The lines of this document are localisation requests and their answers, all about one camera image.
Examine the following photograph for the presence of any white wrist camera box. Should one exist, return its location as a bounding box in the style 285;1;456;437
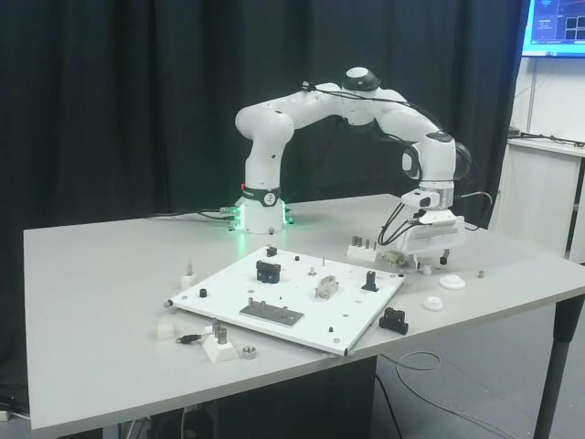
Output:
401;190;436;211

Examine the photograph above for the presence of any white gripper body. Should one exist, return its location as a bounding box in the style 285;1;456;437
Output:
405;215;467;256

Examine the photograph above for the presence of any black base cable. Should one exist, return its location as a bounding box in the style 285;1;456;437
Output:
149;207;244;224

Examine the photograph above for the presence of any blue screen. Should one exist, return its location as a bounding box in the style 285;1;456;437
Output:
520;0;585;59

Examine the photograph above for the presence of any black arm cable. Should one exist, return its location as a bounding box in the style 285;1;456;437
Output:
300;80;477;185

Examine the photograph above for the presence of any white slim peg holder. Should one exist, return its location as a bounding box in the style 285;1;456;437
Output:
346;243;379;262

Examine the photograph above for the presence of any black plug with short cable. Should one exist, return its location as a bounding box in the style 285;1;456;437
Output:
172;333;214;346

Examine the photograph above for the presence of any white cabinet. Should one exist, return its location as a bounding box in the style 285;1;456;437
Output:
496;134;585;265

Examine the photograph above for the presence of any white large gear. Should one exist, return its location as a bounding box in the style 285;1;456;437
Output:
438;274;467;292

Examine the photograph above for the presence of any white wide peg holder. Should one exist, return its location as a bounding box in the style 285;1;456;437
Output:
202;338;239;364

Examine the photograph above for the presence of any white holder with pin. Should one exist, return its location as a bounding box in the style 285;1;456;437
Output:
181;257;197;290

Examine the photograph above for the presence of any black camera cable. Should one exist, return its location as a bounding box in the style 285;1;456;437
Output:
380;200;424;252

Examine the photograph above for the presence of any black table leg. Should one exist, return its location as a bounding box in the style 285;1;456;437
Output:
545;295;585;439

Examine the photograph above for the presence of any black cable on cabinet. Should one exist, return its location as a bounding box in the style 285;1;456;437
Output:
508;129;585;148

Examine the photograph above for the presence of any black curtain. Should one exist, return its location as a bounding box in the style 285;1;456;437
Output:
0;0;527;272

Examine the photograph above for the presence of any thin rod with red tag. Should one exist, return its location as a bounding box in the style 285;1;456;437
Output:
453;190;496;205

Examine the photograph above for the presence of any white task board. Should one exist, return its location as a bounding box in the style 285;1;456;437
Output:
164;243;407;358

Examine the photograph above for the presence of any grey floor cable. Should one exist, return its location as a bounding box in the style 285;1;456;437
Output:
377;349;463;439

